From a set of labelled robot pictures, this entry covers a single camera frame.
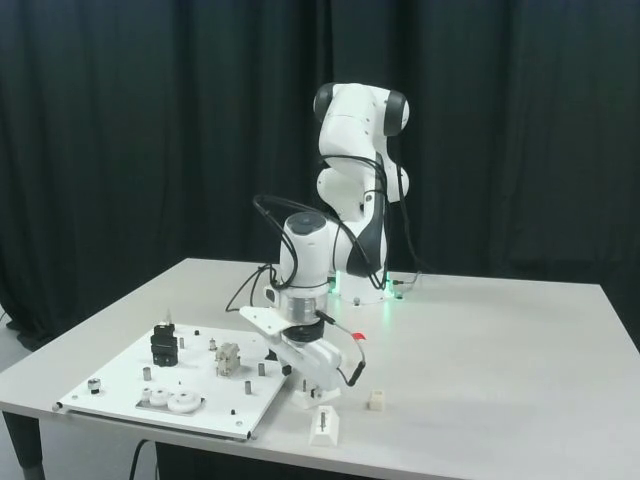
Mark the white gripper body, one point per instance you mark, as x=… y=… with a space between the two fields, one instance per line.
x=315 y=365

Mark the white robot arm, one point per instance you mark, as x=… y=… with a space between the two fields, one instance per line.
x=350 y=130

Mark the long white peg holder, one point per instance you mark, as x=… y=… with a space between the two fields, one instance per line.
x=301 y=400

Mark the dark metal peg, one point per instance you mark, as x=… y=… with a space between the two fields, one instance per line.
x=323 y=421

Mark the white wedge peg holder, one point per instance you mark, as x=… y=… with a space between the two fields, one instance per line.
x=325 y=432

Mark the white square holder with hole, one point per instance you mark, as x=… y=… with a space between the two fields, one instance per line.
x=378 y=401

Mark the beige connector block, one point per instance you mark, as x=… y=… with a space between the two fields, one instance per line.
x=227 y=361

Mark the white task board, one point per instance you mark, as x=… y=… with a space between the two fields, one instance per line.
x=200 y=385

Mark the white large gear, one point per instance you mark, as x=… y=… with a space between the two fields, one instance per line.
x=183 y=404

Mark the black D-SUB plug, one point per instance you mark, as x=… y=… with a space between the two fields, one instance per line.
x=164 y=347

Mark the white medium gear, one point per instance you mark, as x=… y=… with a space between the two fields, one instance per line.
x=159 y=397

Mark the white small gear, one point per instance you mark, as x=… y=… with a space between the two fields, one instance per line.
x=146 y=394

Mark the black table leg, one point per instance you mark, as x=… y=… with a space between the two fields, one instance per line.
x=22 y=445

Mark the black curtain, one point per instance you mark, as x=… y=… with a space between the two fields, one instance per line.
x=100 y=125

